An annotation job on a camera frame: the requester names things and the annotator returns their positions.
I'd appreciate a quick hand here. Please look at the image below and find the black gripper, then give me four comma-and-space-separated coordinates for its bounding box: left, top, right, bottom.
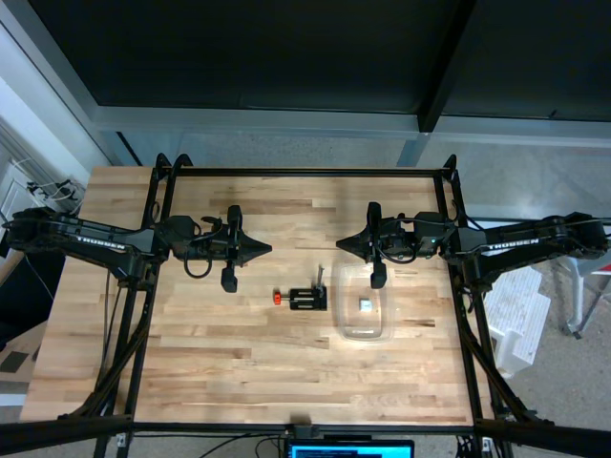
193, 205, 274, 293
336, 202, 415, 291

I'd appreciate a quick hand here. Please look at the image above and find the clear plastic container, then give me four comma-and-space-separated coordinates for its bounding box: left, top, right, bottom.
336, 263, 396, 344

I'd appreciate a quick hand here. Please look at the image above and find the black clamp with orange knob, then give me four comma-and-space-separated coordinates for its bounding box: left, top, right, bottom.
272, 287, 329, 313

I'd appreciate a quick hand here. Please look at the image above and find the laptop with blue screen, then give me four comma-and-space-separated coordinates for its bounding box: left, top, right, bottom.
284, 439, 415, 458

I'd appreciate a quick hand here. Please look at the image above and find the brown cardboard box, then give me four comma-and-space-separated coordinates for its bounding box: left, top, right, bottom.
0, 319, 49, 409

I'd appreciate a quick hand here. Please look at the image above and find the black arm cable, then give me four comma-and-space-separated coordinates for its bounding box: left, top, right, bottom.
379, 214, 419, 264
183, 215, 225, 280

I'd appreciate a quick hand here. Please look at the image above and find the black metal frame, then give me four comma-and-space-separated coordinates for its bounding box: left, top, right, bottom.
0, 152, 611, 458

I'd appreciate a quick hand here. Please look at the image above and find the black camera bracket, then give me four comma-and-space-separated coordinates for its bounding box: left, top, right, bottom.
285, 413, 320, 439

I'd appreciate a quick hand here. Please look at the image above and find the black white cable bundle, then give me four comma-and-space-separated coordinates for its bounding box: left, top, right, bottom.
24, 177, 87, 204

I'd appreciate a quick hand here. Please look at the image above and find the gray metal chair frame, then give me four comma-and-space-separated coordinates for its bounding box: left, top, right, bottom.
548, 247, 611, 341

